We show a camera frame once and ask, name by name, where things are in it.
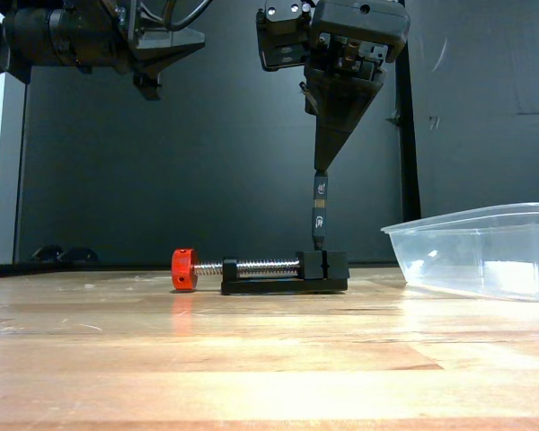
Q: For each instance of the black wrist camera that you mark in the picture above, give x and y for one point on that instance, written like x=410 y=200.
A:
x=283 y=36

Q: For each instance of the clear plastic tub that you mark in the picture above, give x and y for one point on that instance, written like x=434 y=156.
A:
x=431 y=251

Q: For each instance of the black vise with red knob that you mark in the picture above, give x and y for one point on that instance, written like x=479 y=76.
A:
x=323 y=269

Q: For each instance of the small white block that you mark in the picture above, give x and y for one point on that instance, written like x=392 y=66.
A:
x=512 y=276

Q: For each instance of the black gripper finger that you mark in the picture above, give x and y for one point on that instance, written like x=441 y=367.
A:
x=337 y=116
x=175 y=47

